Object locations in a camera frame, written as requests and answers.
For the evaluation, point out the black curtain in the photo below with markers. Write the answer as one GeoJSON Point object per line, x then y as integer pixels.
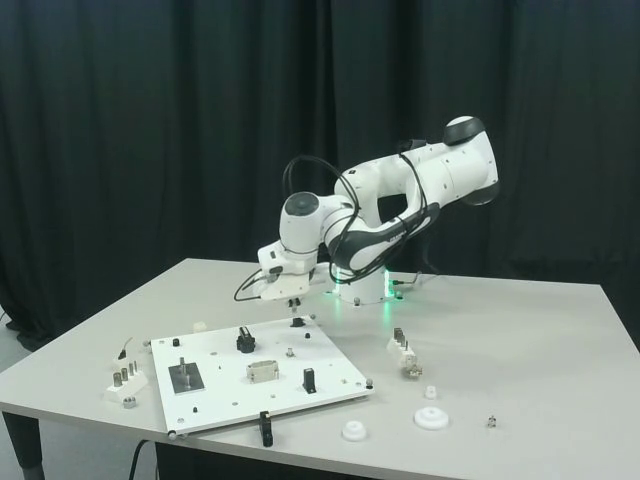
{"type": "Point", "coordinates": [150, 100]}

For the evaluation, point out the black table leg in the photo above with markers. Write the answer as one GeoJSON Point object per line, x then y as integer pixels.
{"type": "Point", "coordinates": [22, 445]}

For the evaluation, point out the black D-SUB plug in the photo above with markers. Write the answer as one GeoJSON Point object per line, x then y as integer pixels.
{"type": "Point", "coordinates": [266, 427]}

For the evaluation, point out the small metal BNC plug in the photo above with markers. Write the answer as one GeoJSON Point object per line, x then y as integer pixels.
{"type": "Point", "coordinates": [492, 421]}

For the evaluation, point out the small white plug holder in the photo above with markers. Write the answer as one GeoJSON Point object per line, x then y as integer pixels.
{"type": "Point", "coordinates": [199, 327]}

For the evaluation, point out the white round peg holder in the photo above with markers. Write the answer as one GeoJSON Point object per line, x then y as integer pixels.
{"type": "Point", "coordinates": [130, 391]}

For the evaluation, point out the black box under table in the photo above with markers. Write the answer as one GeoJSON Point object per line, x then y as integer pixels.
{"type": "Point", "coordinates": [200, 465]}

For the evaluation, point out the white medium gear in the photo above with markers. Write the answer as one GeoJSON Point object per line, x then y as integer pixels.
{"type": "Point", "coordinates": [354, 432]}

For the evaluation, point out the large metal round peg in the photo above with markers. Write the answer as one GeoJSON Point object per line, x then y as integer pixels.
{"type": "Point", "coordinates": [119, 378]}

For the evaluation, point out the white small gear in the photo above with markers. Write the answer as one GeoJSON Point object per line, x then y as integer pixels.
{"type": "Point", "coordinates": [429, 391]}

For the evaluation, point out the white large gear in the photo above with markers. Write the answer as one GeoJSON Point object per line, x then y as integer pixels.
{"type": "Point", "coordinates": [430, 417]}

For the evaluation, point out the grey metal plug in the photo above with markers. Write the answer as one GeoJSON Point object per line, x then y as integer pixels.
{"type": "Point", "coordinates": [412, 374]}

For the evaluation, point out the large metal square peg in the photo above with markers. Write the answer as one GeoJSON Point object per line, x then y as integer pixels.
{"type": "Point", "coordinates": [399, 336]}

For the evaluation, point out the medium metal round peg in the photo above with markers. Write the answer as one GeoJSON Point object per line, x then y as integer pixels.
{"type": "Point", "coordinates": [127, 373]}

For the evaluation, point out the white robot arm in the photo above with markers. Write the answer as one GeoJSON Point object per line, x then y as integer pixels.
{"type": "Point", "coordinates": [450, 170]}

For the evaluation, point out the white task board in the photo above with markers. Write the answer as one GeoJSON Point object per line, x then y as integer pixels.
{"type": "Point", "coordinates": [225, 397]}

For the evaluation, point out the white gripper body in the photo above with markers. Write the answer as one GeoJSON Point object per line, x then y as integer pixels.
{"type": "Point", "coordinates": [292, 290]}

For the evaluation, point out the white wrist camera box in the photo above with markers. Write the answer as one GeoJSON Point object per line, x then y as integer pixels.
{"type": "Point", "coordinates": [271, 257]}

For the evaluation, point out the white square peg holder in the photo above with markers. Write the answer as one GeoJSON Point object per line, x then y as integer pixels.
{"type": "Point", "coordinates": [402, 357]}

